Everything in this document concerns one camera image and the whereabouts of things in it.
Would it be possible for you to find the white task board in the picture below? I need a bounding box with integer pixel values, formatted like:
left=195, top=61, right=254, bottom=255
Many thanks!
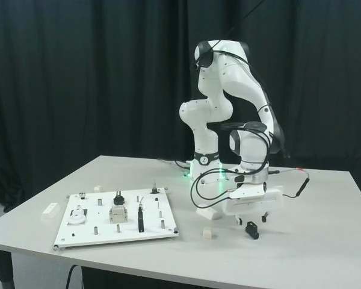
left=52, top=185, right=180, bottom=250

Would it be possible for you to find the black curtain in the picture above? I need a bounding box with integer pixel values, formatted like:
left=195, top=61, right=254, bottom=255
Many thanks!
left=0, top=0, right=361, bottom=213

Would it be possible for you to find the black D-SUB plug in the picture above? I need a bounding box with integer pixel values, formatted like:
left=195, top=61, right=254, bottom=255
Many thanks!
left=244, top=220, right=260, bottom=239

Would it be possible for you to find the long white holder with holes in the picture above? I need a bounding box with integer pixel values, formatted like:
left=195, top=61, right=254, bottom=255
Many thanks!
left=41, top=202, right=63, bottom=221

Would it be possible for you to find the black cable at arm foot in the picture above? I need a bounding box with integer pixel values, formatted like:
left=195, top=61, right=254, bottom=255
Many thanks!
left=155, top=157, right=194, bottom=171

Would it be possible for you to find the black USB plug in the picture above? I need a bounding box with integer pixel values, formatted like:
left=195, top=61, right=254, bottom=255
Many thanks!
left=137, top=196, right=146, bottom=233

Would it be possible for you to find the black looped cable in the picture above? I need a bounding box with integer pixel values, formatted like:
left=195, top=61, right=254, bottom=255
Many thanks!
left=194, top=172, right=247, bottom=202
left=190, top=168, right=244, bottom=209

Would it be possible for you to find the grey table leg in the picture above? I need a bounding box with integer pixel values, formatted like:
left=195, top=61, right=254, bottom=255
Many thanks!
left=0, top=247, right=13, bottom=289

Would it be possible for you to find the black overhead cable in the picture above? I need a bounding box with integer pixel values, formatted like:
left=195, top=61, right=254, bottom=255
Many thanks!
left=211, top=0, right=268, bottom=52

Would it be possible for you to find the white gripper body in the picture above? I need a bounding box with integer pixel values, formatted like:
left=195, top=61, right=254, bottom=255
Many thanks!
left=223, top=185, right=285, bottom=219

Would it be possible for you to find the white large gear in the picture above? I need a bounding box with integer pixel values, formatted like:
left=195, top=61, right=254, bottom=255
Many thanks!
left=67, top=214, right=88, bottom=227

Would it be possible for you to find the white wedge holder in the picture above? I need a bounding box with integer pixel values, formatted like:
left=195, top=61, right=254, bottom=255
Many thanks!
left=197, top=204, right=223, bottom=221

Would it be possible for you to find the black cable under table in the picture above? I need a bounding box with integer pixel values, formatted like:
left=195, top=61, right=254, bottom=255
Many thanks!
left=66, top=264, right=83, bottom=289

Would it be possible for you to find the black cabinet under table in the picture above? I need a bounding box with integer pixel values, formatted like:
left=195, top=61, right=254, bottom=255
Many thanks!
left=81, top=264, right=205, bottom=289

